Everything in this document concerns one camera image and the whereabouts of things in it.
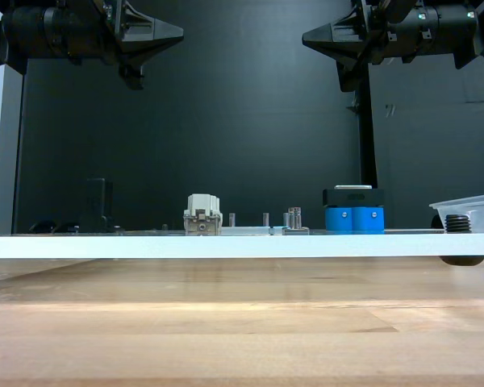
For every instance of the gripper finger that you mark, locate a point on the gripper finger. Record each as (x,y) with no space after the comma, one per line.
(145,28)
(343,30)
(145,58)
(345,56)

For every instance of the beige rectangular connector housing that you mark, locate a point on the beige rectangular connector housing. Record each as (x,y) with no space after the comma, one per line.
(201,213)

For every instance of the silver round threaded connector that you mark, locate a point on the silver round threaded connector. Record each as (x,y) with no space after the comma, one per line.
(295,221)

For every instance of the black clamp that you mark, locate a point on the black clamp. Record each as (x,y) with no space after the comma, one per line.
(97,203)

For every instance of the metal stud in clear block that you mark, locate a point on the metal stud in clear block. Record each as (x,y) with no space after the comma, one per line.
(232,219)
(265,219)

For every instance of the clear plastic tub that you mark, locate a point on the clear plastic tub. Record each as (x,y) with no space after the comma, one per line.
(480,209)

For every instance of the clear acrylic block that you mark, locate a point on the clear acrylic block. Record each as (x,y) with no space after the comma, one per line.
(250,230)

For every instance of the black round knob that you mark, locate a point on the black round knob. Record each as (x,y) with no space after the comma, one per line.
(457,223)

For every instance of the white task board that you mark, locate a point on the white task board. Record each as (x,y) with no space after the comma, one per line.
(242,246)

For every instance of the black rubber board foot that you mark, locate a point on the black rubber board foot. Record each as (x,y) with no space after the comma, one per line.
(461,261)

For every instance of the black upright wall post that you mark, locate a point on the black upright wall post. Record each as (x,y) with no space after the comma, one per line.
(367,141)

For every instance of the blue and black socket mount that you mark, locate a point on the blue and black socket mount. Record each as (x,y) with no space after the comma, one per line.
(353,217)

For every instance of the black metal frame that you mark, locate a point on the black metal frame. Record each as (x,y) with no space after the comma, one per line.
(42,227)

